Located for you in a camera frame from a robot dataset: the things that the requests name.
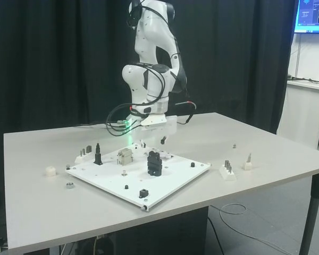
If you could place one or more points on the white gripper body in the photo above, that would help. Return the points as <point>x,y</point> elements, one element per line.
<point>170,124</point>

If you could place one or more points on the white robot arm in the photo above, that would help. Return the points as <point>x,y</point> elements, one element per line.
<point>149,53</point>

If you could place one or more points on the metal BNC plug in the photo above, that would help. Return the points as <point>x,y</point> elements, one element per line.
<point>125,155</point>

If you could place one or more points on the white gear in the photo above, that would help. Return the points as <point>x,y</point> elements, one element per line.
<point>166,155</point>

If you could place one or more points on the black D-SUB plug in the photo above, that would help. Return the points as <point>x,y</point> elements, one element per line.
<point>154,164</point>

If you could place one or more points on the black waterproof plug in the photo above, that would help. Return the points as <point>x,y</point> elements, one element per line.
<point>97,155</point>

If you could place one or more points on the white task board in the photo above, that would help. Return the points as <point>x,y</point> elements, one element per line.
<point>117,183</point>

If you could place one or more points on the metal square peg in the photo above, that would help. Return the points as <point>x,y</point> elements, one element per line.
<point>89,149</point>
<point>249,157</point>

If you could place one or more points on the white peg holder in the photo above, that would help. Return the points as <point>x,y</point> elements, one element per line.
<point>82,159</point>
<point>227,174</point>

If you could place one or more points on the metal nut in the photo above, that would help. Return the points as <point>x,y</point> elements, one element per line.
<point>69,185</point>

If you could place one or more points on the small white holder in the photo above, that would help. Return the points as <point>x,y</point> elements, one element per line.
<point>50,171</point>
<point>247,165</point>

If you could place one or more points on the black curtain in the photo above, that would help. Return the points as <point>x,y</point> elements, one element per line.
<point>55,61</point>

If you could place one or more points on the white cabinet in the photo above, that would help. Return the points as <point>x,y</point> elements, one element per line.
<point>303,117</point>

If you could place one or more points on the black table leg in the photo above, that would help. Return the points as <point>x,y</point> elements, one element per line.
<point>312,212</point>

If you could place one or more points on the blue screen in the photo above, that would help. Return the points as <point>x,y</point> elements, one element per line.
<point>312,16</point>

